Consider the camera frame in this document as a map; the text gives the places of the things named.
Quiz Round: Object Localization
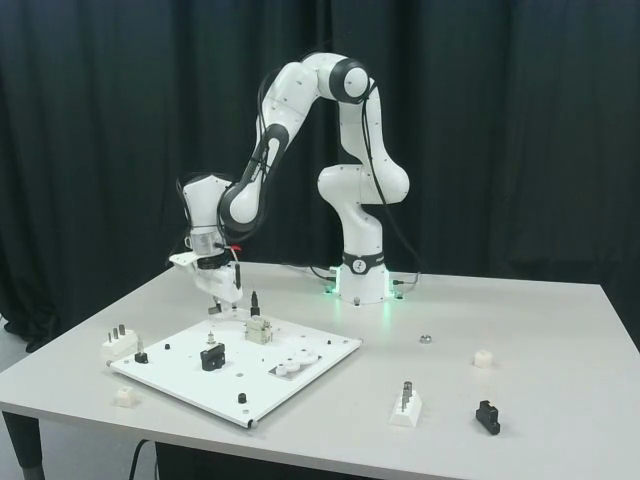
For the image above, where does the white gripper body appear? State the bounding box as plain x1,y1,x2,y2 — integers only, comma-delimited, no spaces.
191,264,245,307

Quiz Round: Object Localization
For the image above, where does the white peg holder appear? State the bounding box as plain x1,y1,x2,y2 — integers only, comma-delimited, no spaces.
100,331,139,358
389,394,424,414

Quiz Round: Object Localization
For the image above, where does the black D-SUB plug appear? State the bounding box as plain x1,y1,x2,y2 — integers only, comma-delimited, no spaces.
199,349,228,373

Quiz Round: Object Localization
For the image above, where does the white task board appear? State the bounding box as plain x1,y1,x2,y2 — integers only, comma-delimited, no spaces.
107,312,364,430

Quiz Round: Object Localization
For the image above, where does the black curtain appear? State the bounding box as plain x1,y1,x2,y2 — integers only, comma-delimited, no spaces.
0,0,640,346

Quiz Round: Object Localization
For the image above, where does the dark table leg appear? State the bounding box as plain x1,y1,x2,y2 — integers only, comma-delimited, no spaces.
0,409,42,480

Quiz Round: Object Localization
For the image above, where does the black table cable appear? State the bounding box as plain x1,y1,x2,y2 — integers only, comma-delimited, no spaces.
279,262,339,282
389,219,425,290

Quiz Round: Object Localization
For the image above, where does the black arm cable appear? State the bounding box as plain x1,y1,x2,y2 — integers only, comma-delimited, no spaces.
362,79,397,207
252,72,284,201

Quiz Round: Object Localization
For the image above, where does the black floor cable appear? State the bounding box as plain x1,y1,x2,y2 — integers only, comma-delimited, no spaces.
130,438,157,480

